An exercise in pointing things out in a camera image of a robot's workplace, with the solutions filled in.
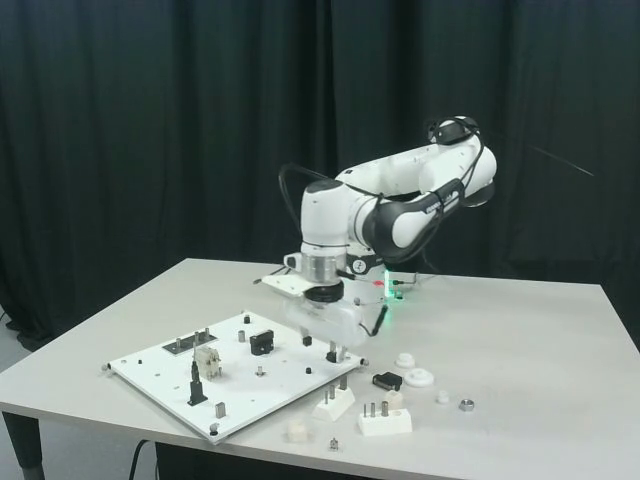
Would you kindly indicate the black USB plug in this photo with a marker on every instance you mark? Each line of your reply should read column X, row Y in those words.
column 195, row 387

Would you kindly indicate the beige waterproof plug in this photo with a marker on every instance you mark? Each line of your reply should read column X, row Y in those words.
column 209, row 362

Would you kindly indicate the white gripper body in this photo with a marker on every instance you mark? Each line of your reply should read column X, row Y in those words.
column 340, row 322

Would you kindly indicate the black D-SUB plug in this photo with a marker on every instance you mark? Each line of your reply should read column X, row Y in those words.
column 386, row 382

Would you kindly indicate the black table leg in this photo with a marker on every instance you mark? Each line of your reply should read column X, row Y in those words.
column 22, row 445

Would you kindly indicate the metal bolt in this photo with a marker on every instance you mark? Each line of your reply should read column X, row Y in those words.
column 467, row 404

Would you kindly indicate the black curtains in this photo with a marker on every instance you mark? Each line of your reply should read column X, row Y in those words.
column 150, row 125

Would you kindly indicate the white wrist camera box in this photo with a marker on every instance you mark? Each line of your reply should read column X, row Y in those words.
column 292, row 261

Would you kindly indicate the metal square peg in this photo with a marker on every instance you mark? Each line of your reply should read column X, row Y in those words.
column 220, row 409
column 343, row 385

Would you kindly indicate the white large gear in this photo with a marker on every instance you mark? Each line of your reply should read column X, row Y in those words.
column 418, row 378

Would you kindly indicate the white task board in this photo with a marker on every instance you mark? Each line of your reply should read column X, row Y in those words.
column 150, row 372

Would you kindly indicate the white peg holder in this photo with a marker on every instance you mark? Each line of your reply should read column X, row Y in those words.
column 332, row 407
column 387, row 424

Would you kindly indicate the white medium gear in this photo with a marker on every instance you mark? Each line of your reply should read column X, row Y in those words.
column 404, row 361

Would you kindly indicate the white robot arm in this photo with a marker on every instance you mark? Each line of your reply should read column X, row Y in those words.
column 415, row 220

